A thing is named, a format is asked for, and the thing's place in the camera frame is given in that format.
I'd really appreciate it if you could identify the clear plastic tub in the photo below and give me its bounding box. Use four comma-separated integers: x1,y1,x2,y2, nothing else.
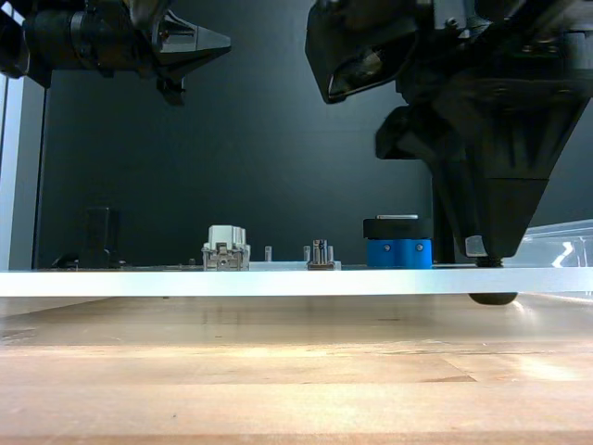
521,218,593,298

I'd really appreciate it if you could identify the blue holder with black block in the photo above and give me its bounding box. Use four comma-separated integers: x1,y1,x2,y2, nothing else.
362,213,435,269

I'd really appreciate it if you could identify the black round board foot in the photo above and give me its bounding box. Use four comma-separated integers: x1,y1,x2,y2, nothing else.
467,290,520,306

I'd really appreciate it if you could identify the small metal connector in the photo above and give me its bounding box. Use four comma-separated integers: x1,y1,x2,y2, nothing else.
305,238,342,270

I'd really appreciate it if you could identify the grey connector housing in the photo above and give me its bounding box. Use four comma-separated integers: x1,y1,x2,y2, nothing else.
200,224,251,272

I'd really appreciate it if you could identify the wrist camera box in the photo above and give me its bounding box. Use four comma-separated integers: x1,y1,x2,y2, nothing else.
304,0,421,106

